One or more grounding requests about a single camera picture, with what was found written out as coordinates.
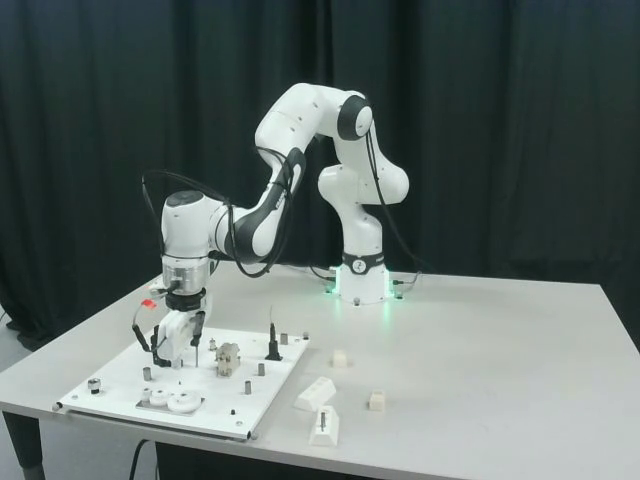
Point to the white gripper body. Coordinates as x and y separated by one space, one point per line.
176 342

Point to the white medium gear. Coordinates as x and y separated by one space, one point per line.
159 398

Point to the black D-SUB plug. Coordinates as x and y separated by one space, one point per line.
156 350

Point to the small cream cube holder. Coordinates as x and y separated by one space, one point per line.
340 361
377 401

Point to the white peg holder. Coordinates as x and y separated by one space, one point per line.
325 435
312 397

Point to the black curtain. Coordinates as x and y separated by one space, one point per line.
100 100

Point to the white task board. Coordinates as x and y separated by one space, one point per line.
210 400

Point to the large metal round peg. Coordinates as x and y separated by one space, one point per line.
146 373

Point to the black table leg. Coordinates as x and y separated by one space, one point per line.
22 450

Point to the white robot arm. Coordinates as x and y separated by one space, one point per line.
300 115

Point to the knurled metal bolt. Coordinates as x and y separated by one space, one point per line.
93 387

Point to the white small gear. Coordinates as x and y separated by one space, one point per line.
146 393

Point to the white large gear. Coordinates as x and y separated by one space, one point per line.
182 403

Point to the metal peg in holder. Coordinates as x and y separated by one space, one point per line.
323 421

